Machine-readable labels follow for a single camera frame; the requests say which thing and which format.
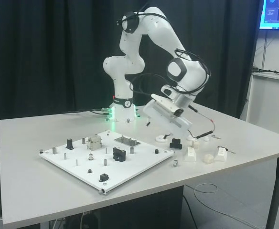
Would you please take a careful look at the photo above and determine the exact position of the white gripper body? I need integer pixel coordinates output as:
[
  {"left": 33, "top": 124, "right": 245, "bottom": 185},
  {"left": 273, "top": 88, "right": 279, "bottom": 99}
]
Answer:
[{"left": 143, "top": 100, "right": 193, "bottom": 140}]

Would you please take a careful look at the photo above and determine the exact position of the grey waterproof plug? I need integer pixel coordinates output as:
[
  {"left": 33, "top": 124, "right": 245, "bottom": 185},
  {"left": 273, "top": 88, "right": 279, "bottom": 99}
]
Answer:
[{"left": 86, "top": 135, "right": 103, "bottom": 151}]

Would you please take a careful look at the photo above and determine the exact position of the black D-SUB plug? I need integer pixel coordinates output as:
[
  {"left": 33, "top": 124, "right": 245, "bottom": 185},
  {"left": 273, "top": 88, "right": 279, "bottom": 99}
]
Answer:
[{"left": 169, "top": 137, "right": 183, "bottom": 150}]

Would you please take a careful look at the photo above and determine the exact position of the flat white plate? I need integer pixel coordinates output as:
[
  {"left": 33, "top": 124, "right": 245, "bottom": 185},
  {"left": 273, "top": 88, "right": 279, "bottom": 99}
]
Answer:
[{"left": 150, "top": 94, "right": 178, "bottom": 113}]

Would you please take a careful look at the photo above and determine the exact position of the white wedge holder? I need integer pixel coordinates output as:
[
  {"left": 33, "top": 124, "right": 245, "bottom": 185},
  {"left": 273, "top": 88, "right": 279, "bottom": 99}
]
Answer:
[
  {"left": 214, "top": 146, "right": 228, "bottom": 162},
  {"left": 183, "top": 147, "right": 197, "bottom": 162}
]

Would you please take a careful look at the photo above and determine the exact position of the small white box dark window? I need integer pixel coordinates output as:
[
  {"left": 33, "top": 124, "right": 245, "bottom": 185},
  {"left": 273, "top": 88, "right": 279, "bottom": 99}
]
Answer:
[{"left": 160, "top": 85, "right": 178, "bottom": 97}]

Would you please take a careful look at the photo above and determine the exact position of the white task board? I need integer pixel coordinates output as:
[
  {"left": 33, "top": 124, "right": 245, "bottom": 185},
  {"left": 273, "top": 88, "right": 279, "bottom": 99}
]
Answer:
[{"left": 38, "top": 129, "right": 175, "bottom": 194}]

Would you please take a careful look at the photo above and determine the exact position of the white cabinet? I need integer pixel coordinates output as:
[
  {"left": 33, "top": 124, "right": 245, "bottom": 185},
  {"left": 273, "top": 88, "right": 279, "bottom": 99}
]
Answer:
[{"left": 246, "top": 71, "right": 279, "bottom": 138}]

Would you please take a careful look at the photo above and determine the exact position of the black curtain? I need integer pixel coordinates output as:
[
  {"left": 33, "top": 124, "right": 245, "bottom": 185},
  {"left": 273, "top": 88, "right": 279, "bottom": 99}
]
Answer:
[{"left": 0, "top": 0, "right": 261, "bottom": 215}]

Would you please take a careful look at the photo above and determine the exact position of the blue screen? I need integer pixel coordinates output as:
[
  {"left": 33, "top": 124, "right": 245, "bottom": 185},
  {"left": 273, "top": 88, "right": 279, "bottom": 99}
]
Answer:
[{"left": 258, "top": 0, "right": 279, "bottom": 31}]

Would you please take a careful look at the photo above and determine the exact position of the thin black rod on wire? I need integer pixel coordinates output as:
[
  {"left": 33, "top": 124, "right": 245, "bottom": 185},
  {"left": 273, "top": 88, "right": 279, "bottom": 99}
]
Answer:
[{"left": 188, "top": 104, "right": 216, "bottom": 139}]

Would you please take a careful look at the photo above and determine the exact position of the grey floor cable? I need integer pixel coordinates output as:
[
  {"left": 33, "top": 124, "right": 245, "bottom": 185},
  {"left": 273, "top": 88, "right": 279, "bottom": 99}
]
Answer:
[{"left": 193, "top": 183, "right": 269, "bottom": 229}]

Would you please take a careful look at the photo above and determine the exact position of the black base cable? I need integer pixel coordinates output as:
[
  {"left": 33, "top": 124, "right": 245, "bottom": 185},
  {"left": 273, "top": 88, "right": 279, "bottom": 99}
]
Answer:
[{"left": 69, "top": 108, "right": 113, "bottom": 117}]

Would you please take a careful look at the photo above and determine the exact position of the black plug with short cable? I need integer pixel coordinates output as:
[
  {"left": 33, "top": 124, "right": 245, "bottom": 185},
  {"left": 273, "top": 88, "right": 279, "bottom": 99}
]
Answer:
[{"left": 217, "top": 145, "right": 236, "bottom": 154}]

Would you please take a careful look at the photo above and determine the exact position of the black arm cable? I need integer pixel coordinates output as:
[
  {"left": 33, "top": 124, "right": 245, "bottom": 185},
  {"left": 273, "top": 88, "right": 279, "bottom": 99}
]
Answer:
[{"left": 115, "top": 10, "right": 212, "bottom": 101}]

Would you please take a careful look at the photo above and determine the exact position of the thin black cable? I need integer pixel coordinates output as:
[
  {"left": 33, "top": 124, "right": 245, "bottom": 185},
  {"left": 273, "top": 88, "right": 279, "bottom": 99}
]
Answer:
[{"left": 252, "top": 67, "right": 279, "bottom": 77}]

